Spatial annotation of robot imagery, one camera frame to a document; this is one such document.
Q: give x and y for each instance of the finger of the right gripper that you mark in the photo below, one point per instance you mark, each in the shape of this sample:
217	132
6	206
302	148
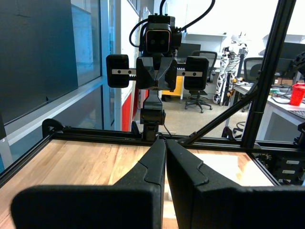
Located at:
145	78
168	78

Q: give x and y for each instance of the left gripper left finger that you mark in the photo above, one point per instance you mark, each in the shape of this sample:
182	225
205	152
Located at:
107	205

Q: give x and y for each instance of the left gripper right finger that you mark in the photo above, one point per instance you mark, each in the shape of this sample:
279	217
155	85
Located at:
226	207

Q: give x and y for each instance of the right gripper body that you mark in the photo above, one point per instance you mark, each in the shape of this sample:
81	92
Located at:
118	71

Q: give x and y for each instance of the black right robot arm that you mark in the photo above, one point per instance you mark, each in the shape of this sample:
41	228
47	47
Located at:
152	114

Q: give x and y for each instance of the yellow cabinet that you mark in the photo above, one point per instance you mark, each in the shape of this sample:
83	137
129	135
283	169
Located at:
178	94

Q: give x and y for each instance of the black monitor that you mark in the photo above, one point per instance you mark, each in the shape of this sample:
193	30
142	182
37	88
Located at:
191	48
293	64

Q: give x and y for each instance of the black mesh office chair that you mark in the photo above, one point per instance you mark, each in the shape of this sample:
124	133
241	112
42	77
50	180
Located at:
252	69
202	100

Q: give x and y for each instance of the white lattice robot figure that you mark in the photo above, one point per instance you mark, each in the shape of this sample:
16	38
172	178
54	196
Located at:
228	62

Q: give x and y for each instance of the black electronics box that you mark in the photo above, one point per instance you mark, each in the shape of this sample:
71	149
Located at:
286	167

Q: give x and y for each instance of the white desk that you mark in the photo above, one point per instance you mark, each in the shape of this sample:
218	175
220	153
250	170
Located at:
278	107

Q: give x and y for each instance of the red plastic cup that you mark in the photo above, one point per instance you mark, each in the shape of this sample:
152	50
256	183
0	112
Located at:
297	95

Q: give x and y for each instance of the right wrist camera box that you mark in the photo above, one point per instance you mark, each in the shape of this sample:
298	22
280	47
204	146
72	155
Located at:
158	38

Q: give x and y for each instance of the black metal frame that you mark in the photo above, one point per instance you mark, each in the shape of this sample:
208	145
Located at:
259	95

